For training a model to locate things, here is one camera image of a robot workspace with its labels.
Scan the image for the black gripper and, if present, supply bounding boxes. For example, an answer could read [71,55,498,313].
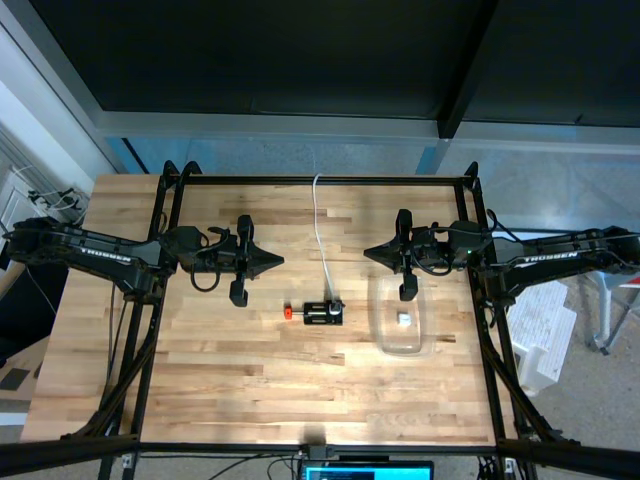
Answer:
[363,209,456,302]
[189,215,285,308]

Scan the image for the black clamp with red knob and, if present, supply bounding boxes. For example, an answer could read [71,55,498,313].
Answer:
[283,299,347,329]

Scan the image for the clear plastic tub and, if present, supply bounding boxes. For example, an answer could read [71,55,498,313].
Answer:
[368,276,435,359]

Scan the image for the white foam block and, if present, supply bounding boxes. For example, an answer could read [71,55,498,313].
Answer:
[507,279,578,399]

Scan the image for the black pillar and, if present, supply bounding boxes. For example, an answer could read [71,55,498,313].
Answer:
[437,0,502,140]

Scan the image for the laptop screen with blue edge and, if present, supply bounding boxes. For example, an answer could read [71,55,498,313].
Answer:
[298,459,435,480]

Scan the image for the grey metal stand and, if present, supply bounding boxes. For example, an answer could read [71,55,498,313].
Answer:
[574,272,640,357]

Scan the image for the brown cardboard box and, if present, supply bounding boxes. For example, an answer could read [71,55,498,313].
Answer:
[0,334,51,401]

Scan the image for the white cable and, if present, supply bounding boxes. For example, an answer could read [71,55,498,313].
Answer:
[311,172,337,304]

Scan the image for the black metal frame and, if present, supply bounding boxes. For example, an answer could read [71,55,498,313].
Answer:
[0,159,640,480]

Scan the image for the small black camera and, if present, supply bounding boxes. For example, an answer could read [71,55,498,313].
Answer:
[299,433,331,459]

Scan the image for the white wall cables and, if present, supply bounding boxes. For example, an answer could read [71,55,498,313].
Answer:
[19,167,89,216]

